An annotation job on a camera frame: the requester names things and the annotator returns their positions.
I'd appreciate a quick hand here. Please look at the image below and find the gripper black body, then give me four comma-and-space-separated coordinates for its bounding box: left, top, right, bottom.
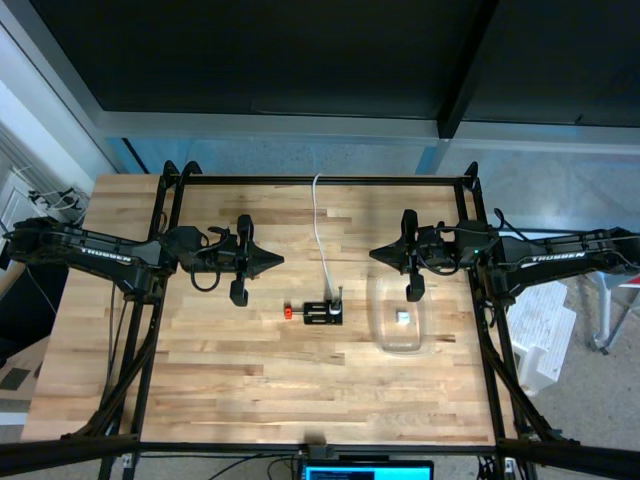
191, 214, 257, 308
399, 209, 471, 303

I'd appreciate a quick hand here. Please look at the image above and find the black clamp with orange knob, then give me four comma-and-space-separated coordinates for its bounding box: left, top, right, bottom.
283, 298, 346, 327

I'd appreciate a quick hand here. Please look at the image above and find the clear plastic tub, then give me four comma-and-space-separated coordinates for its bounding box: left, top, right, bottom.
367, 273, 435, 357

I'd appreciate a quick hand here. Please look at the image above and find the white plastic step stool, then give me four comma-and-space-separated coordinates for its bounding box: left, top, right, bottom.
507, 279, 577, 397

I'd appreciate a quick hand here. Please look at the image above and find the grey metal stand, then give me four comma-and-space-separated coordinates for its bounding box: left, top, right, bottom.
574, 272, 640, 356

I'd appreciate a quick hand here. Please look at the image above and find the laptop screen with blue edge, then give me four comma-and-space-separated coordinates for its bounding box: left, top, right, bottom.
298, 459, 435, 480

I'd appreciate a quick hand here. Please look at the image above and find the white cabinet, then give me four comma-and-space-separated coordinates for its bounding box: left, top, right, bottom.
0, 167, 89, 231

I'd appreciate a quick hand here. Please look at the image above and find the brown cardboard box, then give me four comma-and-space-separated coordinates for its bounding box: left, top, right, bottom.
0, 334, 51, 426

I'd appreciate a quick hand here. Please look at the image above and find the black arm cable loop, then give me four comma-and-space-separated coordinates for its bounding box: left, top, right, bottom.
422, 255, 460, 276
189, 267, 222, 293

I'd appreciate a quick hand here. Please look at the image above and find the long black arm cable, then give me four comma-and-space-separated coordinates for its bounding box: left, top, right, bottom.
433, 221, 496, 236

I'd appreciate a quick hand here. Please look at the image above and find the white receptacle with cord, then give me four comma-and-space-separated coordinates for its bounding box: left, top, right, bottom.
311, 173, 345, 316

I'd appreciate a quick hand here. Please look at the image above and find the black aluminium table frame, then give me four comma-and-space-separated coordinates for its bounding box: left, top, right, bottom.
0, 159, 640, 480

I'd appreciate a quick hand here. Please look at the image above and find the black table level camera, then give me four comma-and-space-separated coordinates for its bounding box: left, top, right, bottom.
299, 434, 334, 459

